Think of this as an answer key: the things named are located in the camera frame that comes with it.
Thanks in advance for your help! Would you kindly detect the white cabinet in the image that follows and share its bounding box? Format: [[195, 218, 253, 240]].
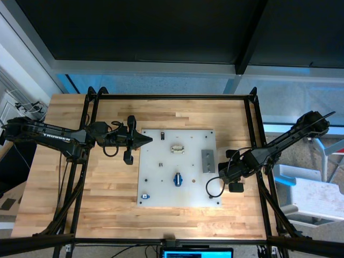
[[0, 88, 52, 127]]

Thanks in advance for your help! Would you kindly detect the white metal chair frame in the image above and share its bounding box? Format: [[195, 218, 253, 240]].
[[306, 131, 344, 186]]

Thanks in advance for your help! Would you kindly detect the blue round holder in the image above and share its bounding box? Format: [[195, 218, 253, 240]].
[[172, 172, 184, 188]]

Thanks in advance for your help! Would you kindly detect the white task board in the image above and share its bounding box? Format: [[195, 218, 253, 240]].
[[137, 128, 224, 208]]

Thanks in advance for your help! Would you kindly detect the white step stool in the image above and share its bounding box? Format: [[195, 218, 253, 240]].
[[274, 163, 344, 229]]

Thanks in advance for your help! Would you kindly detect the low camera on bracket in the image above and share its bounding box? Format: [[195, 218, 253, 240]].
[[163, 233, 180, 247]]

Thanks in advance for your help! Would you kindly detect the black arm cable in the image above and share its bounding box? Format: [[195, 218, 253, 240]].
[[313, 111, 336, 122], [103, 120, 121, 158], [225, 146, 254, 173], [205, 175, 225, 199]]

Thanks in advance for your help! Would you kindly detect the black aluminium frame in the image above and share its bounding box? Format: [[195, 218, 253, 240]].
[[0, 85, 344, 258]]

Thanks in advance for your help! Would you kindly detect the tangled cable bundle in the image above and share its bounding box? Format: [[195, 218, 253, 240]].
[[15, 101, 48, 115]]

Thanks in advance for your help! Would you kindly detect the laptop with blue screen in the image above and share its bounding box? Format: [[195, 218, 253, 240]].
[[160, 247, 234, 258]]

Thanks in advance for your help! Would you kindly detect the grey metal block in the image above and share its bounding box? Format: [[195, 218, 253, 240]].
[[201, 149, 216, 174]]

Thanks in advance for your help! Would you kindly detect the brown cardboard box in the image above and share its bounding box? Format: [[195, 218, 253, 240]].
[[0, 180, 27, 216]]

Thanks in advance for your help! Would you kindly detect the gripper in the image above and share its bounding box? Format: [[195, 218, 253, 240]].
[[218, 157, 247, 194], [119, 115, 153, 166]]

